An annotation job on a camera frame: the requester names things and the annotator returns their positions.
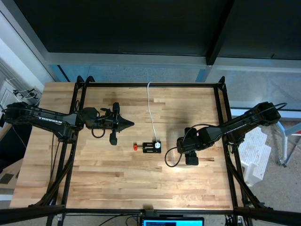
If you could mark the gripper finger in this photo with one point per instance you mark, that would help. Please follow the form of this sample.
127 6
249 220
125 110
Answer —
123 126
123 121

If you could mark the black aluminium frame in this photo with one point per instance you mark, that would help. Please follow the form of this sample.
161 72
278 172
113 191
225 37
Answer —
117 85

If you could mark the laptop screen with blue edge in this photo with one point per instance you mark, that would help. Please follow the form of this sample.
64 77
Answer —
171 222

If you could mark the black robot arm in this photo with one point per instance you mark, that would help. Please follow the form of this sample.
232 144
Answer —
49 120
237 128

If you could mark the grey metal leg frame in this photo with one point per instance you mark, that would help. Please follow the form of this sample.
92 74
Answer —
285 146

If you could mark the black clamp with red knob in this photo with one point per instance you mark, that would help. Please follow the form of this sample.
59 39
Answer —
148 147

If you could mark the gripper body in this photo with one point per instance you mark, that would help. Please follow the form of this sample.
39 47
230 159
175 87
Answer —
191 160
115 108

